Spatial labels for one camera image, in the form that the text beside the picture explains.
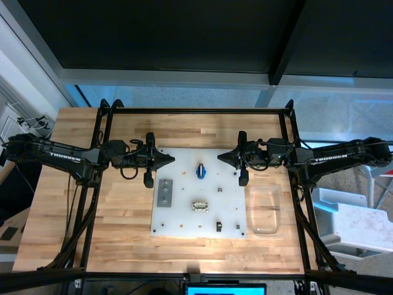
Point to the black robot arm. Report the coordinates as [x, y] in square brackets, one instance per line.
[331, 159]
[61, 155]

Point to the white step platform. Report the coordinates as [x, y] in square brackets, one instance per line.
[359, 227]

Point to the grey window ledge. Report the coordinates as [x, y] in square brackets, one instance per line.
[153, 77]

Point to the blue lit screen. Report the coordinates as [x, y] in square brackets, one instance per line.
[225, 290]

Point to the beige connector housing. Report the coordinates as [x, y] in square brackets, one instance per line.
[200, 206]

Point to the black aluminium frame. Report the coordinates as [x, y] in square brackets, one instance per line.
[196, 111]

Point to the black low camera mount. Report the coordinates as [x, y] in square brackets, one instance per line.
[194, 273]

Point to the black vertical window post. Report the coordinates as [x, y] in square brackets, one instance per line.
[285, 46]

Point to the black plastic clamp block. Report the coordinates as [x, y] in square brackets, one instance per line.
[219, 226]

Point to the black curved frame bracket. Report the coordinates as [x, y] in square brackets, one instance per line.
[290, 101]
[103, 100]
[118, 100]

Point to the white tube frame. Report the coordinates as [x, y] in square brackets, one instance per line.
[370, 184]

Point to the large blue bar clamp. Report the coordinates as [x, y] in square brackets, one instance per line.
[200, 177]

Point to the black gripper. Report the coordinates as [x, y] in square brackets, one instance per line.
[243, 158]
[149, 158]

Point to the clear plastic tub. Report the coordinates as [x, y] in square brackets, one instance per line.
[265, 212]

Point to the black flat pad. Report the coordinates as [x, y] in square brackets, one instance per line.
[9, 233]

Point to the white cabinet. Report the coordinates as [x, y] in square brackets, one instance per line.
[9, 123]

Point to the white taskboard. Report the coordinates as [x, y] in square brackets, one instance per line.
[184, 215]

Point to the grey metal peg plate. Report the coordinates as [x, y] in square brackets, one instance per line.
[161, 193]

